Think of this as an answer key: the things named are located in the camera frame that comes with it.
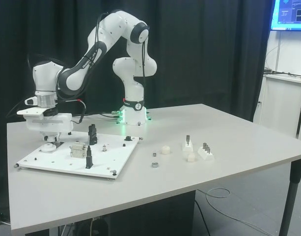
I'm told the silver flange ring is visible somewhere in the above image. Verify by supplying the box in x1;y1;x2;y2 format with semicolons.
35;94;55;109

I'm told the black table leg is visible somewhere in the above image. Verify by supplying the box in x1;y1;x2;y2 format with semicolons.
279;157;301;236

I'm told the black base cable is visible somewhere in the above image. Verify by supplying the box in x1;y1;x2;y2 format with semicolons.
74;112;123;122

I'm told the black D-SUB plug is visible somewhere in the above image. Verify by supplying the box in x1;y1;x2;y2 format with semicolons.
87;124;98;146

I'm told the white large gear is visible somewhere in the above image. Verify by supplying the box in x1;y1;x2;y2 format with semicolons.
40;144;56;153

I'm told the black upright plug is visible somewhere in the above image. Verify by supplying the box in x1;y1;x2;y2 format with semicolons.
84;145;94;170

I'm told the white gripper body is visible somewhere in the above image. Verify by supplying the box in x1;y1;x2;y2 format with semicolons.
26;113;74;134

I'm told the white multi peg holder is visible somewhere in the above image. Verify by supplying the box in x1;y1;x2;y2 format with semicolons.
197;146;215;162

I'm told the grey floor cable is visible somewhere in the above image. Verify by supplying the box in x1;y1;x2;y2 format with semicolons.
198;188;283;233

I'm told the flat white mount plate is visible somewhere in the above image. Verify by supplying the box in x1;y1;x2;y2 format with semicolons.
16;107;47;117

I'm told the black curtain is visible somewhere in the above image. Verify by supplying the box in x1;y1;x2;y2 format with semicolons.
0;0;276;223

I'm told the white cabinet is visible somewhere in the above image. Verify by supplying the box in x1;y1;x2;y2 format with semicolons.
253;72;301;143

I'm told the white task board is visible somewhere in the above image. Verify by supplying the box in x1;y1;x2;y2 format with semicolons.
14;129;143;181

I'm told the white single peg holder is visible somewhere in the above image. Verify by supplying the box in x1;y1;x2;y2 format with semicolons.
181;141;194;152

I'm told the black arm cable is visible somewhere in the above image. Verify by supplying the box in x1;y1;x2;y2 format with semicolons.
6;11;149;118

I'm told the blue monitor screen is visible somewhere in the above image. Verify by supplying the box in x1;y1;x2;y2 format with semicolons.
270;0;301;31

